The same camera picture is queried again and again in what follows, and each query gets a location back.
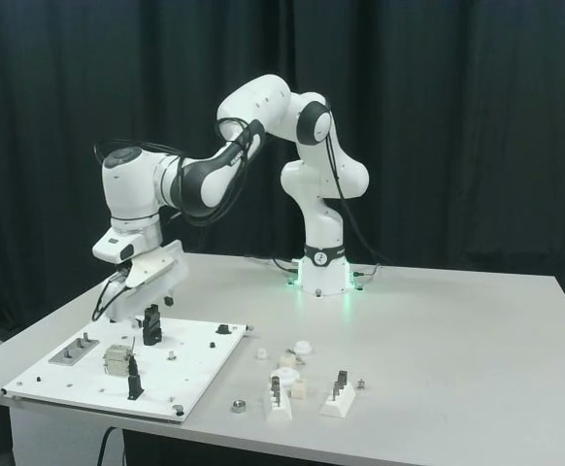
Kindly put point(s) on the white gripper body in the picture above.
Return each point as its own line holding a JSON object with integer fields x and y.
{"x": 142, "y": 301}

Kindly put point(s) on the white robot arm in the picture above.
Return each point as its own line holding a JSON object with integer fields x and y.
{"x": 258, "y": 104}

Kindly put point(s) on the thick metal round peg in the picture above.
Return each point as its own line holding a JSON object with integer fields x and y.
{"x": 275, "y": 384}

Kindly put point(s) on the white round peg holder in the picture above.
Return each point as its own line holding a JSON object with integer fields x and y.
{"x": 276, "y": 410}

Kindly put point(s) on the medium metal square peg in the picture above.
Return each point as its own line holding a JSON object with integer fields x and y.
{"x": 336, "y": 389}

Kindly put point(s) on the thick metal square peg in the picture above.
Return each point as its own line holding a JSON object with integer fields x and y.
{"x": 343, "y": 379}

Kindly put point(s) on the white square peg holder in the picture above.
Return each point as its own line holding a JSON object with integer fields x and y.
{"x": 338, "y": 405}

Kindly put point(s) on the black D-SUB plug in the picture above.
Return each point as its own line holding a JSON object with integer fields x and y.
{"x": 151, "y": 330}

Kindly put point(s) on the white small gear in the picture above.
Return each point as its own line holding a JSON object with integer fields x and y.
{"x": 262, "y": 353}

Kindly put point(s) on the white task board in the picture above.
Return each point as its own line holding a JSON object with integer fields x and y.
{"x": 59, "y": 383}

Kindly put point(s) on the metal hex nut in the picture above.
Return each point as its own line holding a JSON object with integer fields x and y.
{"x": 238, "y": 406}

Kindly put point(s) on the small white cube holder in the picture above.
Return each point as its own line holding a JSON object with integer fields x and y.
{"x": 287, "y": 361}
{"x": 299, "y": 389}

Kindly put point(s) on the white medium gear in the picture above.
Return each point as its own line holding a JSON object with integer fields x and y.
{"x": 302, "y": 347}

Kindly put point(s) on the white large gear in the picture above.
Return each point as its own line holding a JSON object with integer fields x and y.
{"x": 289, "y": 376}

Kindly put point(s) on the black curtain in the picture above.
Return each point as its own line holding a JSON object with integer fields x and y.
{"x": 457, "y": 121}

